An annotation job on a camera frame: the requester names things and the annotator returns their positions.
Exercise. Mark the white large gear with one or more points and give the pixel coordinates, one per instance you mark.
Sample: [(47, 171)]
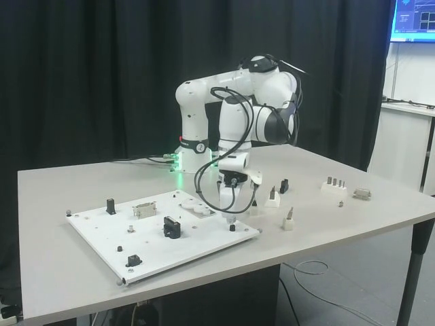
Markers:
[(205, 211)]

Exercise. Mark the white Ethernet plug holder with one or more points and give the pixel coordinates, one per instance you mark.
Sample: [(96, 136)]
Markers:
[(256, 212)]

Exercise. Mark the white cabinet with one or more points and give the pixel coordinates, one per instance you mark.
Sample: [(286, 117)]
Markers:
[(401, 146)]

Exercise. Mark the white square peg holder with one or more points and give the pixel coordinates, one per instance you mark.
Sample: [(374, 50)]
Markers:
[(334, 190)]

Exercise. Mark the large metal round peg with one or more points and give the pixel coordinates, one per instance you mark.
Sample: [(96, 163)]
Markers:
[(273, 192)]

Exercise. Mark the black D-SUB plug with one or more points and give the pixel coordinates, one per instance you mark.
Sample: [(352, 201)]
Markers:
[(284, 186)]

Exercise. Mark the small white box dark window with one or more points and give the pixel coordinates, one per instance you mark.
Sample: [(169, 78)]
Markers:
[(234, 162)]

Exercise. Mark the white round peg holder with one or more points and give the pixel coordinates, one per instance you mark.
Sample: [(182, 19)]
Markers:
[(272, 202)]

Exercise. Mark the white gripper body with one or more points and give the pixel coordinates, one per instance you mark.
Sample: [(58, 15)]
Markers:
[(224, 198)]

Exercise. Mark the blue screen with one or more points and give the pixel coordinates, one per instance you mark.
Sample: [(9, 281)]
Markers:
[(413, 20)]

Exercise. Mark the grey waterproof plug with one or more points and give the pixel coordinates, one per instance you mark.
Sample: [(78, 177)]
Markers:
[(361, 194)]

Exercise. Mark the metal USB plug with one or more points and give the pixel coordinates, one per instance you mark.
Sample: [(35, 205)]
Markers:
[(291, 213)]

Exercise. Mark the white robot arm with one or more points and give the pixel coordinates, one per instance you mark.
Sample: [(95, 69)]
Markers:
[(193, 112)]

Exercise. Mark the white USB plug holder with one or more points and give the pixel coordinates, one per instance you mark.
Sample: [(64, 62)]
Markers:
[(287, 224)]

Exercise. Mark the flat white mounting plate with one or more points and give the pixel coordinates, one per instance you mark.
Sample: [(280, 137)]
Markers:
[(257, 178)]

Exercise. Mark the white task board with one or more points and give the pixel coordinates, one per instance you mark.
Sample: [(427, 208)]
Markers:
[(153, 251)]

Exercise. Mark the black table leg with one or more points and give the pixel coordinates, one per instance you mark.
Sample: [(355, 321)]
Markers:
[(413, 271)]

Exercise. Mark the black curtain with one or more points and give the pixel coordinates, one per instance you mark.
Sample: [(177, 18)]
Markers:
[(102, 68)]

